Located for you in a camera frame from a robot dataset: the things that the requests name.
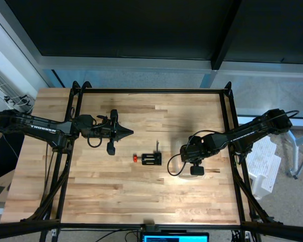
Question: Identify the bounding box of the brown cardboard box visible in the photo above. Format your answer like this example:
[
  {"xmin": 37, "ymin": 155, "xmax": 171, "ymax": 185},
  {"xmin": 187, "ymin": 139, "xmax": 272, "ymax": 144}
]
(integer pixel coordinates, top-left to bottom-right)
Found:
[{"xmin": 0, "ymin": 168, "xmax": 16, "ymax": 202}]

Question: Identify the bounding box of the tangle of power cables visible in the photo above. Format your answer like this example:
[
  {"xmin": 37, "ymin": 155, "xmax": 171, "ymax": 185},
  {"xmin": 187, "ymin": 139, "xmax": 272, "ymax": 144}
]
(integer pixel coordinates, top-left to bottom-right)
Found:
[{"xmin": 2, "ymin": 94, "xmax": 35, "ymax": 113}]

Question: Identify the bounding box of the white foam block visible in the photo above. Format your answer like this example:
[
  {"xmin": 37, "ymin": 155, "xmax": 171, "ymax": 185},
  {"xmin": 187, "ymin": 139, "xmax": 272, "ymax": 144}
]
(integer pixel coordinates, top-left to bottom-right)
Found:
[{"xmin": 246, "ymin": 137, "xmax": 283, "ymax": 201}]

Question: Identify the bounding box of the grey metal stand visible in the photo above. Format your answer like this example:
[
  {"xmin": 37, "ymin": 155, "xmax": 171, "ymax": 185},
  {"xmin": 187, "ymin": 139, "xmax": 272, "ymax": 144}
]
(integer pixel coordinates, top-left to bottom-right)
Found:
[{"xmin": 285, "ymin": 131, "xmax": 303, "ymax": 180}]

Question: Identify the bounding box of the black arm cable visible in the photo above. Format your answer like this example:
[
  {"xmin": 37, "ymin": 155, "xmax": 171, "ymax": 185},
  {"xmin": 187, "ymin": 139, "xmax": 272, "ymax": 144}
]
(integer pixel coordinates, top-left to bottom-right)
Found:
[
  {"xmin": 167, "ymin": 130, "xmax": 227, "ymax": 177},
  {"xmin": 86, "ymin": 135, "xmax": 104, "ymax": 149}
]

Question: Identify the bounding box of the black aluminium table frame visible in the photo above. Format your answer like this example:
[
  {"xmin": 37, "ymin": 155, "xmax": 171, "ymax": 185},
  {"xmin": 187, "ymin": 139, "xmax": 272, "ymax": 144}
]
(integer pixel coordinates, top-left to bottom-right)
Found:
[{"xmin": 0, "ymin": 80, "xmax": 303, "ymax": 242}]

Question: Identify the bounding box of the laptop screen with blue edge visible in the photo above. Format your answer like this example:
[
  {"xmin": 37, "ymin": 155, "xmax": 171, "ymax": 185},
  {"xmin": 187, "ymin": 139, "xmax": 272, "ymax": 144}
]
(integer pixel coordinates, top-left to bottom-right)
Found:
[{"xmin": 140, "ymin": 231, "xmax": 210, "ymax": 242}]

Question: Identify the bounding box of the black slanted beam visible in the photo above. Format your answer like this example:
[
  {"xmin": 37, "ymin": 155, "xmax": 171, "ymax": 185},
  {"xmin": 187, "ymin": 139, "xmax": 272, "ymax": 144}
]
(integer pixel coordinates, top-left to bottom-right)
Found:
[{"xmin": 211, "ymin": 0, "xmax": 243, "ymax": 71}]

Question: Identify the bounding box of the black table-level camera box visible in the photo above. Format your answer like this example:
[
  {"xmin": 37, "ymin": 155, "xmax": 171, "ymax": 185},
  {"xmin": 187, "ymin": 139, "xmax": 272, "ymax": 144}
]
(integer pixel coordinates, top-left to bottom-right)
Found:
[{"xmin": 143, "ymin": 220, "xmax": 159, "ymax": 231}]

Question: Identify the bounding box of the clear plastic tub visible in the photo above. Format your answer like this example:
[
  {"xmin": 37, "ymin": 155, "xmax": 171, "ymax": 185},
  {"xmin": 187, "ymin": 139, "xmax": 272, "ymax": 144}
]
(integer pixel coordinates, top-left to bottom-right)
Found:
[{"xmin": 172, "ymin": 137, "xmax": 206, "ymax": 180}]

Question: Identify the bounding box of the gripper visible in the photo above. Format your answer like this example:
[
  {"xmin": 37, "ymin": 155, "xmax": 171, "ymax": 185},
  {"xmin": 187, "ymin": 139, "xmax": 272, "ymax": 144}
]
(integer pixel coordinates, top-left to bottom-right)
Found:
[
  {"xmin": 100, "ymin": 109, "xmax": 135, "ymax": 156},
  {"xmin": 180, "ymin": 136, "xmax": 206, "ymax": 176}
]

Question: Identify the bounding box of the black vise with orange knob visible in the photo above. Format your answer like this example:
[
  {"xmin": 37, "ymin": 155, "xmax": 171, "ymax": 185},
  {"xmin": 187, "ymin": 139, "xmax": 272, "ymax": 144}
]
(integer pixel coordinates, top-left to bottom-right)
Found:
[{"xmin": 132, "ymin": 151, "xmax": 163, "ymax": 167}]

